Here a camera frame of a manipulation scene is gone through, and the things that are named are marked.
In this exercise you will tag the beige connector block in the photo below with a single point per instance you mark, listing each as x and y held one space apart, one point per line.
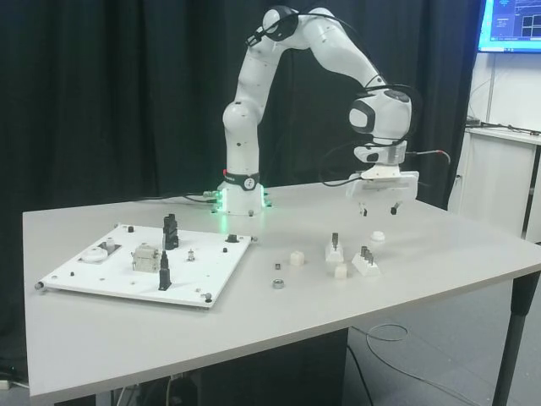
145 262

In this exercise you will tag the white cabinet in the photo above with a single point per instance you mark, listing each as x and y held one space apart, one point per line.
494 182

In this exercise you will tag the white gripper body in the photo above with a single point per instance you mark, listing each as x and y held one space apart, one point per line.
389 189

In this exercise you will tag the white cube holder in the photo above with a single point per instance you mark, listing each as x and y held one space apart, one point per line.
340 271
297 258

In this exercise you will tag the white peg holder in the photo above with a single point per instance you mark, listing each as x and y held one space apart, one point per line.
365 268
334 255

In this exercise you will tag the blue screen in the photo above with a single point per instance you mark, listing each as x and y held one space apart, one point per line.
511 25

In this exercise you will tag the white medium gear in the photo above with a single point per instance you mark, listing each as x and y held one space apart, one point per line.
376 239

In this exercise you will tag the white large gear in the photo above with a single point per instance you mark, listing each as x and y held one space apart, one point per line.
93 256

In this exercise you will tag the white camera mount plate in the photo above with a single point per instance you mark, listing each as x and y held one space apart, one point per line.
380 173

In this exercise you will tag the white task board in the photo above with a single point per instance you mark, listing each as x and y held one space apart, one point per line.
105 284

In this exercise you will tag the white power strip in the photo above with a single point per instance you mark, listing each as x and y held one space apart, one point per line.
4 384

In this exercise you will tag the black curtain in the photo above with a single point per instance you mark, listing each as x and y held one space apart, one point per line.
84 84

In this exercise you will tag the black D-SUB plug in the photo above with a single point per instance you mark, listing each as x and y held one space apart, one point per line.
170 232

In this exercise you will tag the metal BNC plug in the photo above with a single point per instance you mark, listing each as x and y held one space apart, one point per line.
191 255

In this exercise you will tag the grey table leg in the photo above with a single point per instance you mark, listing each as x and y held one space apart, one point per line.
519 338

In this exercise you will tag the metal bolt nut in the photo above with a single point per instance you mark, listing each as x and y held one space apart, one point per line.
277 283

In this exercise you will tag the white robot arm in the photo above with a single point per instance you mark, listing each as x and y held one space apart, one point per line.
249 105

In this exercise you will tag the white small gear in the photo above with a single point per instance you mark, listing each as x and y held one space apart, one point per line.
110 244

